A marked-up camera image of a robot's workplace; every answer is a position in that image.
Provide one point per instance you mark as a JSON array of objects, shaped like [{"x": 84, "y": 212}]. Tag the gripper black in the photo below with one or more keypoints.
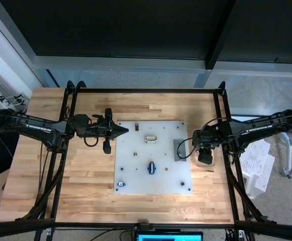
[
  {"x": 108, "y": 130},
  {"x": 206, "y": 157}
]

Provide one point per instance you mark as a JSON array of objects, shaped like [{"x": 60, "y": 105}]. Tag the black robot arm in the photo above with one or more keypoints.
[
  {"x": 258, "y": 129},
  {"x": 37, "y": 126}
]

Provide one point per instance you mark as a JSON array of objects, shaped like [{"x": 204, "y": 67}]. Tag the clear plastic tub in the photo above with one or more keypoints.
[{"x": 195, "y": 159}]

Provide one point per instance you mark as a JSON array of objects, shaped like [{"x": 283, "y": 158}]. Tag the black socket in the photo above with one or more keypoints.
[{"x": 136, "y": 127}]

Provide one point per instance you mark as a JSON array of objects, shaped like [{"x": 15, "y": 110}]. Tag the grey metal plate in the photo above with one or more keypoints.
[{"x": 182, "y": 150}]

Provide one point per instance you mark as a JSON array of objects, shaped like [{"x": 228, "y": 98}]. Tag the beige connector housing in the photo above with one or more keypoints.
[{"x": 151, "y": 139}]

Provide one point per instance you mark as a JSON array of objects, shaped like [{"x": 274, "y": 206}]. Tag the blue plastic clamp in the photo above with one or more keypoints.
[{"x": 147, "y": 168}]

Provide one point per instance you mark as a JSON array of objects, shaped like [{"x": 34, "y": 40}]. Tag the silver rod in clamp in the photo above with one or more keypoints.
[{"x": 151, "y": 168}]

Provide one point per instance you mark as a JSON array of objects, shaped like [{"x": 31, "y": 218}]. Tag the white plastic step stool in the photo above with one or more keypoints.
[{"x": 257, "y": 163}]

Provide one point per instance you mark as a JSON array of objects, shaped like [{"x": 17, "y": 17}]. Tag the white plastic board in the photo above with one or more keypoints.
[{"x": 135, "y": 180}]

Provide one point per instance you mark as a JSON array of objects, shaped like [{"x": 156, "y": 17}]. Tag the grey metal stand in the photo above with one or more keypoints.
[{"x": 289, "y": 155}]

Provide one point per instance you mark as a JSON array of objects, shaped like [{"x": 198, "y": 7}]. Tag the laptop with blue screen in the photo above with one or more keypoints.
[{"x": 168, "y": 237}]

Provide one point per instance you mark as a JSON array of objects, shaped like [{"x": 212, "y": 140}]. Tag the black metal frame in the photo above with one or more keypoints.
[{"x": 135, "y": 90}]

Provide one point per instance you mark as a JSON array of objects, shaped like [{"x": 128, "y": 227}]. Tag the small black camera box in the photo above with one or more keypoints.
[{"x": 145, "y": 227}]

